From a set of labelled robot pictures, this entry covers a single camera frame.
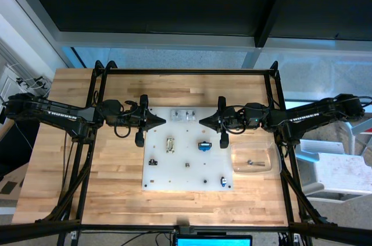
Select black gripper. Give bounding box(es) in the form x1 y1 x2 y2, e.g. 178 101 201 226
198 96 244 149
127 94 167 148

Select white plastic board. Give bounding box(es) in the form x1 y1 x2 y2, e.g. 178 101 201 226
141 106 235 192

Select aluminium block with toggles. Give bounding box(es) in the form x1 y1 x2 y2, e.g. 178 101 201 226
170 109 196 123

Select clear plastic tub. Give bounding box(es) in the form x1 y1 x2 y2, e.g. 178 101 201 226
230 142 282 176

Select blue laptop screen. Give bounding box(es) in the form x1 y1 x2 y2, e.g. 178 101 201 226
173 234 253 246

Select white plastic stool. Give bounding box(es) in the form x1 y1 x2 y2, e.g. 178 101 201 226
295 138 372 204

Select cardboard box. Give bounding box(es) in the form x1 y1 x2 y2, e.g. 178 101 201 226
0 162 30 201

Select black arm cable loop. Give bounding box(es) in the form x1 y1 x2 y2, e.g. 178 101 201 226
113 124 131 140

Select black metal frame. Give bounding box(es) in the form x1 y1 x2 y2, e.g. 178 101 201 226
0 59 372 246

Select grey window frame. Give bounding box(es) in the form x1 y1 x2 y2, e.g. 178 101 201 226
0 0 372 69

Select cable bundle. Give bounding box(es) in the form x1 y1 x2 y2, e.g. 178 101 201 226
15 75 52 91

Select grey metal chair frame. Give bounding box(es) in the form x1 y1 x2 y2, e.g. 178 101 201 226
344 116 372 156

